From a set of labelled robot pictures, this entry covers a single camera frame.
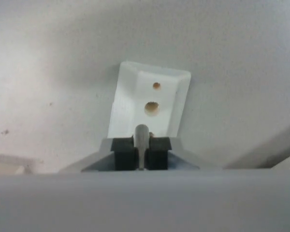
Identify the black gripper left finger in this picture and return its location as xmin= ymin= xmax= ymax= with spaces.
xmin=58 ymin=136 xmax=139 ymax=173

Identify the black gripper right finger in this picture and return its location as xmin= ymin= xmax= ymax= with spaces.
xmin=144 ymin=136 xmax=223 ymax=171

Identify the white peg holder with holes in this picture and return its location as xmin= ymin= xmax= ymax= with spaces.
xmin=107 ymin=61 xmax=192 ymax=140

